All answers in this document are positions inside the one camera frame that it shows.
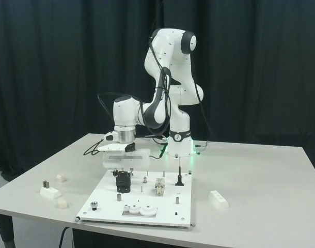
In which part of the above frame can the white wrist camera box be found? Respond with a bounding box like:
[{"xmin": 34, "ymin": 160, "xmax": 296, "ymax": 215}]
[{"xmin": 103, "ymin": 129, "xmax": 119, "ymax": 142}]

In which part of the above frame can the black curtain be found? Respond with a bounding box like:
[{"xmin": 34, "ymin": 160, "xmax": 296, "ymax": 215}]
[{"xmin": 0, "ymin": 0, "xmax": 315, "ymax": 181}]

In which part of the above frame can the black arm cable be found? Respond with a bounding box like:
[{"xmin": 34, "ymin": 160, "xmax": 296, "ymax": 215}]
[{"xmin": 97, "ymin": 36, "xmax": 215, "ymax": 145}]

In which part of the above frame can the black USB plug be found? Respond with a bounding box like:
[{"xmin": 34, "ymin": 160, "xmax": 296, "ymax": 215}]
[{"xmin": 175, "ymin": 158, "xmax": 185, "ymax": 187}]

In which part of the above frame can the white task board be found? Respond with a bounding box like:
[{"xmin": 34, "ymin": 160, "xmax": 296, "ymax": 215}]
[{"xmin": 75, "ymin": 169, "xmax": 196, "ymax": 228}]

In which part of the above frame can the white peg holder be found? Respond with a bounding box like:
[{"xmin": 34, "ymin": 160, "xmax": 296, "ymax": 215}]
[{"xmin": 39, "ymin": 186, "xmax": 62, "ymax": 199}]

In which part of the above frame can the black D-SUB plug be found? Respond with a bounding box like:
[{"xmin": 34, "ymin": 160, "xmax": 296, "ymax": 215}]
[{"xmin": 116, "ymin": 170, "xmax": 132, "ymax": 194}]

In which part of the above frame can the black camera cable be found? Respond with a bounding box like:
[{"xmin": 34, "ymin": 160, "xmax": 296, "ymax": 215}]
[{"xmin": 82, "ymin": 136, "xmax": 106, "ymax": 156}]

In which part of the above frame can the black floor cable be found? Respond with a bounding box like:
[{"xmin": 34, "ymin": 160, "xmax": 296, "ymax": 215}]
[{"xmin": 59, "ymin": 226, "xmax": 73, "ymax": 248}]

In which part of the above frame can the black table leg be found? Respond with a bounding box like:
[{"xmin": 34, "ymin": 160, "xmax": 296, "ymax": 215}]
[{"xmin": 0, "ymin": 213, "xmax": 13, "ymax": 248}]

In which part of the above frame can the thin black rod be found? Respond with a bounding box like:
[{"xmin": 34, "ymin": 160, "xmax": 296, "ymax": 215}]
[{"xmin": 159, "ymin": 143, "xmax": 169, "ymax": 159}]

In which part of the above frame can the white large gear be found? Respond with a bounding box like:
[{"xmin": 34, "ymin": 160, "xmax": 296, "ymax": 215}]
[{"xmin": 139, "ymin": 205, "xmax": 157, "ymax": 217}]

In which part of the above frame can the grey waterproof plug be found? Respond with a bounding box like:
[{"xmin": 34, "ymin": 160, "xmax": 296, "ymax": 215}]
[{"xmin": 154, "ymin": 178, "xmax": 166, "ymax": 197}]

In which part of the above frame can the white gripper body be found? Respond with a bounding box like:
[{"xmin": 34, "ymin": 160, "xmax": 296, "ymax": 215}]
[{"xmin": 102, "ymin": 148, "xmax": 151, "ymax": 169}]

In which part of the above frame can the white holder with holes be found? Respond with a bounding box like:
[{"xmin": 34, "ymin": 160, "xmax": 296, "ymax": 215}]
[{"xmin": 208, "ymin": 190, "xmax": 229, "ymax": 208}]

